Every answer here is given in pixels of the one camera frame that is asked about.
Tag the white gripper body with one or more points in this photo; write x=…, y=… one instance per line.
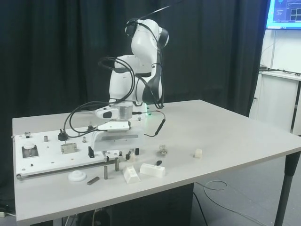
x=117, y=141

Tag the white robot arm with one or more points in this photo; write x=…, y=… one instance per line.
x=141, y=35

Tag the metal round peg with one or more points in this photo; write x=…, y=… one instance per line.
x=116, y=164
x=105, y=173

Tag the metal square peg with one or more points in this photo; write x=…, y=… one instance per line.
x=92, y=180

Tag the white long peg holder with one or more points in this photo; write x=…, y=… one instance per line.
x=152, y=170

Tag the small white cube holder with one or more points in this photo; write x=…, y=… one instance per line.
x=133, y=157
x=198, y=153

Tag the black rectangular plug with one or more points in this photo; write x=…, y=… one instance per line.
x=137, y=151

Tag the metal bolt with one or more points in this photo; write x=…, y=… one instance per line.
x=84, y=139

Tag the small black USB plug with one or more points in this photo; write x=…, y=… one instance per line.
x=159, y=162

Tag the white large gear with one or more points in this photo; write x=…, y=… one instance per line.
x=76, y=176

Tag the black box under table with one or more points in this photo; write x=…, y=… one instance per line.
x=141, y=207

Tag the white task board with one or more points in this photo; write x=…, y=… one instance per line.
x=51, y=162

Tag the white small gear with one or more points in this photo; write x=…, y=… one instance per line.
x=28, y=144

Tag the metal BNC plug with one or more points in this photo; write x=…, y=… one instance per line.
x=27, y=134

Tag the black curtain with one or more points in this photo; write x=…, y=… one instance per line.
x=58, y=58

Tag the white power strip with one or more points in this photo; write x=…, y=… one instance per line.
x=2, y=213

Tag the white cabinet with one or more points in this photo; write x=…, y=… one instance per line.
x=275, y=101

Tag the dark table leg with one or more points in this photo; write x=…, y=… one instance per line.
x=288, y=183

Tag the blue screen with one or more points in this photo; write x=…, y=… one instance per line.
x=284, y=14

